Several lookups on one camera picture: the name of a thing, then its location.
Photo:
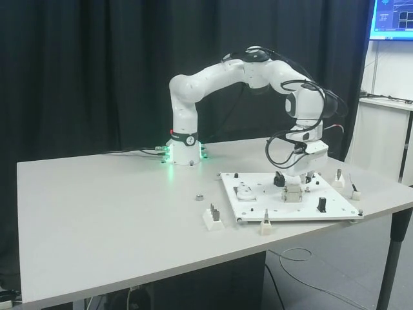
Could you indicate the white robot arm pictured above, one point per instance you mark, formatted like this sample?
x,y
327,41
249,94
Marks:
x,y
206,77

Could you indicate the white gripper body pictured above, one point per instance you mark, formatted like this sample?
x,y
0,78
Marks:
x,y
306,163

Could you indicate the white cabinet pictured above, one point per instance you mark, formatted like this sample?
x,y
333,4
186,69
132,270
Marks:
x,y
380,139

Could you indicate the black waterproof plug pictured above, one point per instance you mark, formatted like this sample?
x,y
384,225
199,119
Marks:
x,y
279,179

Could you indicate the small white holder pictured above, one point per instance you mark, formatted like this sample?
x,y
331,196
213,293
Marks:
x,y
265,228
337,182
356,195

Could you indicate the metal hex nut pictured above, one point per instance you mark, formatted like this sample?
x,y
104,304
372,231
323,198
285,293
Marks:
x,y
199,197

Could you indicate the black curtain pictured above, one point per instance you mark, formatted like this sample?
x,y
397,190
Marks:
x,y
96,64

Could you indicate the white medium gear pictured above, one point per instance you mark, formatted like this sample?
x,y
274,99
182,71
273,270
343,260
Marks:
x,y
242,186

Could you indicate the black table leg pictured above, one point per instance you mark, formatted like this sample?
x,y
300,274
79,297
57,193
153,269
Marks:
x,y
392,258

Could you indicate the metal round peg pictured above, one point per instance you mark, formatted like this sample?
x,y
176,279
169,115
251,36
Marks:
x,y
266,215

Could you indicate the white power strip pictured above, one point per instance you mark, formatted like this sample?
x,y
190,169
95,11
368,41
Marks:
x,y
8,298

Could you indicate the white task board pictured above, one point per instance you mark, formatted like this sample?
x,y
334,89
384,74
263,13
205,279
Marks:
x,y
274,210

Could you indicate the black D-SUB plug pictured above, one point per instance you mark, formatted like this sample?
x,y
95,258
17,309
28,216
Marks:
x,y
322,205

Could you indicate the blue screen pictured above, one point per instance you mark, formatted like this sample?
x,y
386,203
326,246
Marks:
x,y
392,19

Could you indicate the white three-hole peg holder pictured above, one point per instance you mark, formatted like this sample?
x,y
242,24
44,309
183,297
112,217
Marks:
x,y
213,223

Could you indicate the white large gear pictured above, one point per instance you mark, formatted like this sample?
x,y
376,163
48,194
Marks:
x,y
246,195

